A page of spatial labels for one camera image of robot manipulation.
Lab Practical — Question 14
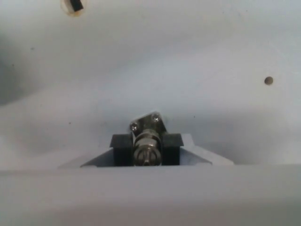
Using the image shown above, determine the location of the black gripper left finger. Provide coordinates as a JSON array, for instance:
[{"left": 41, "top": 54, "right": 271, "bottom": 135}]
[{"left": 57, "top": 133, "right": 135, "bottom": 168}]

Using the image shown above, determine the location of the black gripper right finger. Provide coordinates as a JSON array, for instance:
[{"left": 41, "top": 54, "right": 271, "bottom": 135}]
[{"left": 161, "top": 133, "right": 236, "bottom": 166}]

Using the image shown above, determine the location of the metal BNC plug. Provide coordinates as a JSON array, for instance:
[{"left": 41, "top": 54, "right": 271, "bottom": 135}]
[{"left": 133, "top": 131, "right": 163, "bottom": 167}]

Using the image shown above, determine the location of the white task board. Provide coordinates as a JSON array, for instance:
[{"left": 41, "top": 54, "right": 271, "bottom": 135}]
[{"left": 0, "top": 0, "right": 301, "bottom": 171}]

